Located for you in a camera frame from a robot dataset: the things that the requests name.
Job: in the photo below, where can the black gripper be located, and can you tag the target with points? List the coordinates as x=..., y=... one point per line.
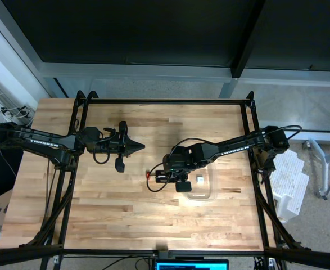
x=183, y=187
x=122, y=146

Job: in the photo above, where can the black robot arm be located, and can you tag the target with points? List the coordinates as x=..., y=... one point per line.
x=232, y=147
x=41, y=142

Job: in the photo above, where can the small white block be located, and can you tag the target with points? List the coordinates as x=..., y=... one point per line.
x=200, y=179

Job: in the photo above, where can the clear plastic tub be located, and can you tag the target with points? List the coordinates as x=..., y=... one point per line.
x=207, y=194

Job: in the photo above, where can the blue laptop screen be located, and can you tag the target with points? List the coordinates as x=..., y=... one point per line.
x=190, y=265

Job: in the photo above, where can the white plastic step stool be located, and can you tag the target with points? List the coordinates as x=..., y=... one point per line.
x=288, y=182

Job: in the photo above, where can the grey metal stand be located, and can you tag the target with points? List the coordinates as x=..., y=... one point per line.
x=326, y=168

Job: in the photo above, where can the black curved frame bracket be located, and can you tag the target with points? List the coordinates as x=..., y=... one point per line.
x=251, y=97
x=93, y=94
x=79, y=95

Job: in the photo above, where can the small grey camera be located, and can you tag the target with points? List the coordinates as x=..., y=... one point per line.
x=162, y=253

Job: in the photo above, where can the grey aluminium partition frame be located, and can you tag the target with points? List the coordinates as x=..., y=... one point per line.
x=153, y=71

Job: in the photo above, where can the black table frame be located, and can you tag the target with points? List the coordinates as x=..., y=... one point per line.
x=111, y=251

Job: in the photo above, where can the black vertical room post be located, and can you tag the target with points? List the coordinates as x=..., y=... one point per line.
x=246, y=42

